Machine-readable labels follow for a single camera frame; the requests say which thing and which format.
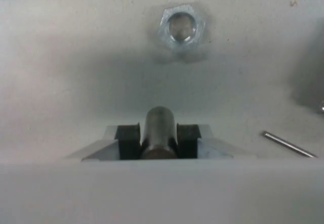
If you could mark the thin metal round peg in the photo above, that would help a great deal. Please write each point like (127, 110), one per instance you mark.
(288, 144)

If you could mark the white task board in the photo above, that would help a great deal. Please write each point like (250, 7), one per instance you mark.
(76, 57)

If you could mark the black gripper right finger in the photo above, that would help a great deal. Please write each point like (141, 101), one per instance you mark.
(187, 141)

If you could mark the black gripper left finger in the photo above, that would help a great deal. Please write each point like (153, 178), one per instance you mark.
(126, 143)

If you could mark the thick metal round peg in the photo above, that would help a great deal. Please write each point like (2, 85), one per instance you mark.
(159, 133)

